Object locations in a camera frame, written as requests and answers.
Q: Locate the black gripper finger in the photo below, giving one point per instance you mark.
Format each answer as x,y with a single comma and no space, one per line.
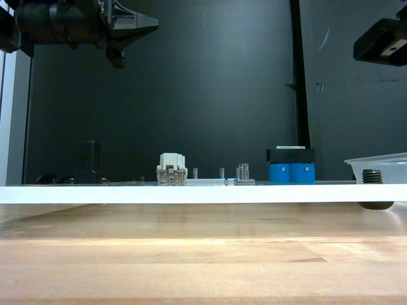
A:
136,20
127,36

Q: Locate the beige multi-pin connector housing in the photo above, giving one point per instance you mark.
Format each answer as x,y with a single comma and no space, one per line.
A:
170,168

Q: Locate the clear plastic tub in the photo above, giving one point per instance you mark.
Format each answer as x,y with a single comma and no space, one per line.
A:
394,162

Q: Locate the small black clamp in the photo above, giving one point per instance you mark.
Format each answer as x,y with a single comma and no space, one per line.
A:
87,162

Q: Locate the black set screw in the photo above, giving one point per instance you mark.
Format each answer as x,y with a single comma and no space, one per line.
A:
372,176

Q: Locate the black board foot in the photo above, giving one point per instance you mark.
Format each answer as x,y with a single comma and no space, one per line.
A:
375,206

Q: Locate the white task board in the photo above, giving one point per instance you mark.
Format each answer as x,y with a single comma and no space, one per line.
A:
190,194

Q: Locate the black wall post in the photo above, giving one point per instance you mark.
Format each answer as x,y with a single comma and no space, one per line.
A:
302,111

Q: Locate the blue and black connector mount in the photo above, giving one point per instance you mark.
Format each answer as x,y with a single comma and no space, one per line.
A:
291,173

